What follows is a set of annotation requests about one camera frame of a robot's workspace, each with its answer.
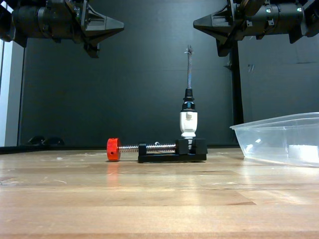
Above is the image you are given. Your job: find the black power plug braided cable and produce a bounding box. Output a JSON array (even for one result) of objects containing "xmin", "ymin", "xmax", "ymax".
[{"xmin": 182, "ymin": 44, "xmax": 197, "ymax": 112}]

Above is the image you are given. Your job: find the clear plastic container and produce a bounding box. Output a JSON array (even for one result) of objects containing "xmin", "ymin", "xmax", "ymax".
[{"xmin": 229, "ymin": 112, "xmax": 319, "ymax": 168}]

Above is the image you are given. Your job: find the red clamp knob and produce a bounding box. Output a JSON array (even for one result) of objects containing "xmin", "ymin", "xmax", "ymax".
[{"xmin": 107, "ymin": 137, "xmax": 122, "ymax": 162}]

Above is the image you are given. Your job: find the silver clamp screw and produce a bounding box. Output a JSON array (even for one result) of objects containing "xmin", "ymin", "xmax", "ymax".
[{"xmin": 118, "ymin": 141, "xmax": 176, "ymax": 153}]

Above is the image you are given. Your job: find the black clamp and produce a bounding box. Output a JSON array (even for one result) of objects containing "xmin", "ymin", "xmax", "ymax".
[{"xmin": 138, "ymin": 138, "xmax": 208, "ymax": 164}]

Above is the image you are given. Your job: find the black rounded bracket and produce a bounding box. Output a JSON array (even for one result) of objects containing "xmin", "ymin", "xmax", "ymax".
[
  {"xmin": 27, "ymin": 135, "xmax": 46, "ymax": 146},
  {"xmin": 44, "ymin": 136, "xmax": 65, "ymax": 146}
]

